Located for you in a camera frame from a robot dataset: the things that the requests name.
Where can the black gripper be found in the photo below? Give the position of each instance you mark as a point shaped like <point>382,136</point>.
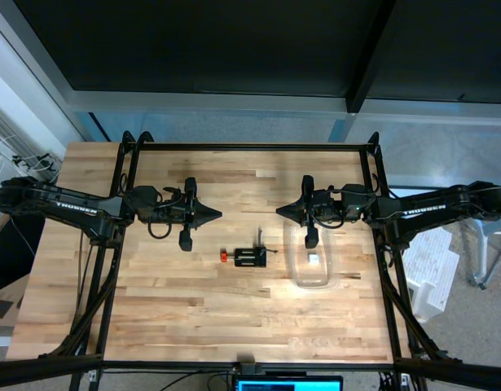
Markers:
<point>310,240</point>
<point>187,240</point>

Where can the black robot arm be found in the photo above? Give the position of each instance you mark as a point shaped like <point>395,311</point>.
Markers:
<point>429,212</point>
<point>71,203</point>

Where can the small white block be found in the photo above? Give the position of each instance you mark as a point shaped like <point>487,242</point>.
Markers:
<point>313,258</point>

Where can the black vise with red knob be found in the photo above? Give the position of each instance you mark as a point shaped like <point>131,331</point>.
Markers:
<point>250,257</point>

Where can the clear plastic tub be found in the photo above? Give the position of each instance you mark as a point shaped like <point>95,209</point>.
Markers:
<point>311,277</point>

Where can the white foam packing block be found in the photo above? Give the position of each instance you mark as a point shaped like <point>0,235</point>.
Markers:
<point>429,264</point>

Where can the laptop screen with blue edge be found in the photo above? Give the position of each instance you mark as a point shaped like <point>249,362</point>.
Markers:
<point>286,385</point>

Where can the grey metal stand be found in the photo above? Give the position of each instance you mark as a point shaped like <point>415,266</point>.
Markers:
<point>482,252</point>

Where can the brown cardboard box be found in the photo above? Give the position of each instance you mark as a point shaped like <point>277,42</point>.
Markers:
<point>14,285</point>

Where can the black aluminium frame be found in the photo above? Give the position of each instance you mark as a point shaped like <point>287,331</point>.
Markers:
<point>250,147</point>

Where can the small black camera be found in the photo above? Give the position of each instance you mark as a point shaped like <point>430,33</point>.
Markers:
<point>247,368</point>

